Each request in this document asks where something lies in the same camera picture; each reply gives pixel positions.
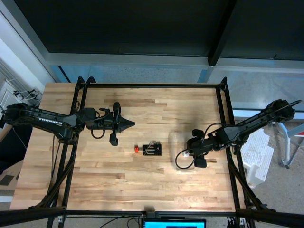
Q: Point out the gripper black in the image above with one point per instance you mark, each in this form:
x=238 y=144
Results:
x=200 y=162
x=114 y=140

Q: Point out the clear plastic tub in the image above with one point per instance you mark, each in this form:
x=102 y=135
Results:
x=184 y=171

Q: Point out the black clamp with red knob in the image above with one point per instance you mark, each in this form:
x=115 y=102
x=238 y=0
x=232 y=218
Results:
x=155 y=153

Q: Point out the white plastic step stool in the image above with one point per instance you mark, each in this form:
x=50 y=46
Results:
x=257 y=152

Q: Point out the laptop with blue screen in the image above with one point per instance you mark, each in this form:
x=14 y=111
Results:
x=173 y=224

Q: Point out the large black cabinet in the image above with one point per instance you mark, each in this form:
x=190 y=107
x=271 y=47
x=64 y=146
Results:
x=14 y=147

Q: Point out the brown cardboard box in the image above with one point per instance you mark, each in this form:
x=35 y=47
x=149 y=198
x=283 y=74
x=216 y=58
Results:
x=10 y=169

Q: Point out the small black camera box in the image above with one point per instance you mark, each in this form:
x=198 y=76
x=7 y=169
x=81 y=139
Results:
x=152 y=214

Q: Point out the grey metal chair frame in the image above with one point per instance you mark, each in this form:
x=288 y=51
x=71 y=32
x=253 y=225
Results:
x=287 y=142

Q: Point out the black metal frame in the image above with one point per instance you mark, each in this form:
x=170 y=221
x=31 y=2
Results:
x=33 y=213

